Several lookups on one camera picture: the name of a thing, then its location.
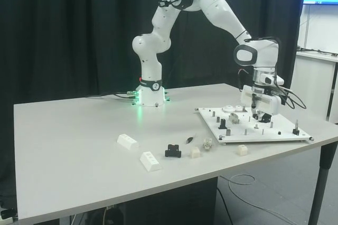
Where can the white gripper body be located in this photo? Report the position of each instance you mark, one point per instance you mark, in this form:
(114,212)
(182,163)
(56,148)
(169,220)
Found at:
(272,102)

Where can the metal BNC plug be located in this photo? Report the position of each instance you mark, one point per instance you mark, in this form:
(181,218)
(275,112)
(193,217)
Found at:
(259,116)

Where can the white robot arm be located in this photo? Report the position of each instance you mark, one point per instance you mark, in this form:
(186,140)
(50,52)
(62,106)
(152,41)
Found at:
(216,8)

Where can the white medium gear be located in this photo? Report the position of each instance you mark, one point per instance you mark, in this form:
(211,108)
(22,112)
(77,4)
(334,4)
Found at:
(238,108)

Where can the white task board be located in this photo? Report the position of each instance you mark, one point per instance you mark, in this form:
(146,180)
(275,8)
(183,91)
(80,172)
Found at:
(253,133)

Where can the white large gear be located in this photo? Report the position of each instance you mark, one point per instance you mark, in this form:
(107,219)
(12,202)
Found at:
(228,109)

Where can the small white cube holder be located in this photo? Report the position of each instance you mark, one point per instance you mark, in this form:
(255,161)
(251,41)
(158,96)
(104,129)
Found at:
(195,153)
(242,150)

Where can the white cabinet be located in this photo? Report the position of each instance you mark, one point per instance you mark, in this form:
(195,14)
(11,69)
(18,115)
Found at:
(314,82)

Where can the clear Ethernet plug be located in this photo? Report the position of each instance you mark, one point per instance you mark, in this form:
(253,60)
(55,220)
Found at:
(207,144)

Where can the small black USB plug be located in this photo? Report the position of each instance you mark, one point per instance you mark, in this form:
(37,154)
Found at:
(190,139)

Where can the black table leg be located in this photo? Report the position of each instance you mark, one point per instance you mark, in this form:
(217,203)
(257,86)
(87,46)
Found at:
(320,182)

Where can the black D-SUB plug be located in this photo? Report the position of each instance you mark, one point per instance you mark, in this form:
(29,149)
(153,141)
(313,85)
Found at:
(173,151)

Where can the white long holder with holes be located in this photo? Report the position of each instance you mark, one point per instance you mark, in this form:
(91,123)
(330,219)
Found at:
(150,160)
(128,141)

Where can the black curtains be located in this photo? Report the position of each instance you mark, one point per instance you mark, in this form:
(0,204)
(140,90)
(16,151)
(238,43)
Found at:
(66,24)

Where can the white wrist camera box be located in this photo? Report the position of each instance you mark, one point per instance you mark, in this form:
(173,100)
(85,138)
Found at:
(270,79)

